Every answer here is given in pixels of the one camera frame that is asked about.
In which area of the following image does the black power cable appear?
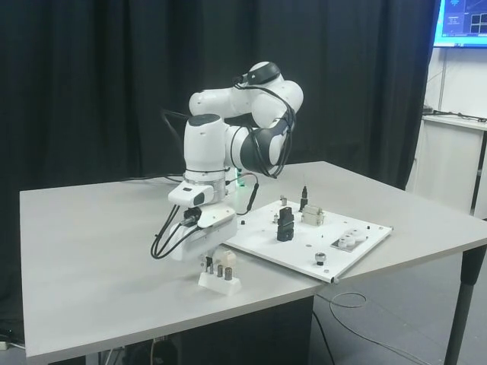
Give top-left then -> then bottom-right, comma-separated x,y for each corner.
129,173 -> 187,183

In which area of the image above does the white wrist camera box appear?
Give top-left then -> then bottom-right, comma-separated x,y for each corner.
168,182 -> 214,208

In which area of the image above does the black cabinet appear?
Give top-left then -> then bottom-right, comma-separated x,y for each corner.
151,294 -> 317,365

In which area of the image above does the grey floor cable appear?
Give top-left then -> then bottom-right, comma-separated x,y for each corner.
329,290 -> 487,365

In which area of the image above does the white round peg holder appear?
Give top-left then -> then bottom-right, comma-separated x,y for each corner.
197,268 -> 244,296

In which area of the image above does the black curtain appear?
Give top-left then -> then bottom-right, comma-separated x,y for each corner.
0,0 -> 444,343

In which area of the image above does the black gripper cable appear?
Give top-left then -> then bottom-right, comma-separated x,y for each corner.
151,205 -> 201,260

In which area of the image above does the black D-SUB plug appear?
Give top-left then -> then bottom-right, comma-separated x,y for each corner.
276,207 -> 296,243

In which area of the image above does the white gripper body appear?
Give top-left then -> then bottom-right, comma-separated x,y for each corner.
169,218 -> 237,264

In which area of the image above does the dark table leg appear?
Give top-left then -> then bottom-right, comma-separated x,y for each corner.
444,249 -> 481,365

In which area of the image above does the blue screen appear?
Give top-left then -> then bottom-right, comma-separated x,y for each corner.
433,0 -> 487,49

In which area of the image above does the black elbow cable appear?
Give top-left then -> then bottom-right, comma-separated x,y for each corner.
232,74 -> 298,179

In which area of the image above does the white cabinet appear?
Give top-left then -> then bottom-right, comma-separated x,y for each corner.
412,113 -> 487,221

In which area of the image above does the black floor cable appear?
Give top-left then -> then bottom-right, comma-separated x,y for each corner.
311,303 -> 332,365

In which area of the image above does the thick black wrist cable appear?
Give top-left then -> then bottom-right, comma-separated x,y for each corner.
162,109 -> 191,151

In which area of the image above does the white task board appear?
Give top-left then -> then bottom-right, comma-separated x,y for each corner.
222,197 -> 395,285

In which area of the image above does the grey waterproof plug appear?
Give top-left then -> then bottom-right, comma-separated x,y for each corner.
300,205 -> 326,228

